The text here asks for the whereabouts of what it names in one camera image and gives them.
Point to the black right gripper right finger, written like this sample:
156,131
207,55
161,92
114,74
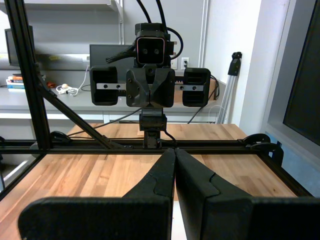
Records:
225,215

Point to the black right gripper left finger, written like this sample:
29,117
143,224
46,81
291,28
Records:
100,217

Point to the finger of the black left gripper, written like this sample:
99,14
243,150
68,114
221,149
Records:
136,95
163,95

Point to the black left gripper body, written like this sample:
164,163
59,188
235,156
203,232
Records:
103,75

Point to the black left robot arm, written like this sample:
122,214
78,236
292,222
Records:
152,121

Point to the dark computer monitor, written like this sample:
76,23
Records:
110,55
12,47

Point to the grey desk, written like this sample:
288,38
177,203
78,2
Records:
75,102

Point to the folded grey tripod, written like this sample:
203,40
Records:
231,85

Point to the stack of books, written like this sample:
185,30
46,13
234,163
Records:
15,83

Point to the white wall outlet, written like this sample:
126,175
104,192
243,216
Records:
185,63
174,63

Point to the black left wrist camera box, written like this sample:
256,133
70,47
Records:
151,51

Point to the black aluminium table frame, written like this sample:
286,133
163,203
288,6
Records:
37,100

